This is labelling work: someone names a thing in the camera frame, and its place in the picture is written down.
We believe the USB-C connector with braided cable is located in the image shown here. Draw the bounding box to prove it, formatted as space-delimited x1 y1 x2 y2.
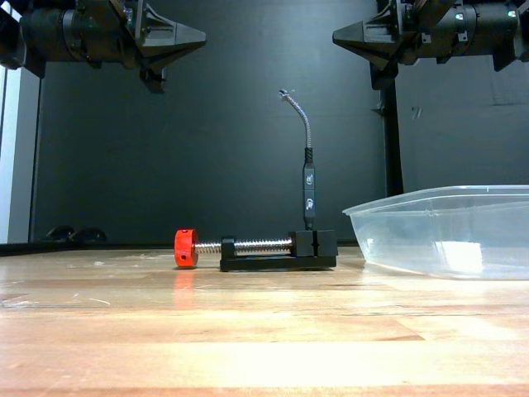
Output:
277 87 318 192

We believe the black USB-C socket adapter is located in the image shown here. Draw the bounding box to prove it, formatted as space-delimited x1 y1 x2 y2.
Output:
303 189 318 232

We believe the black square pillar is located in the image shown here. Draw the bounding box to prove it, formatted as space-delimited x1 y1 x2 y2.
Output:
380 65 405 199

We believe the clear plastic tub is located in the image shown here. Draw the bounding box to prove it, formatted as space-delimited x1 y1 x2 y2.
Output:
341 184 529 283

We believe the black vise with red knob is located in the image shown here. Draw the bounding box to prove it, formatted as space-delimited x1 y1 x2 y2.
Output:
173 228 338 273

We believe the black table frame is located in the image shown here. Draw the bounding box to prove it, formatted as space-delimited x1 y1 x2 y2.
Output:
0 225 365 254

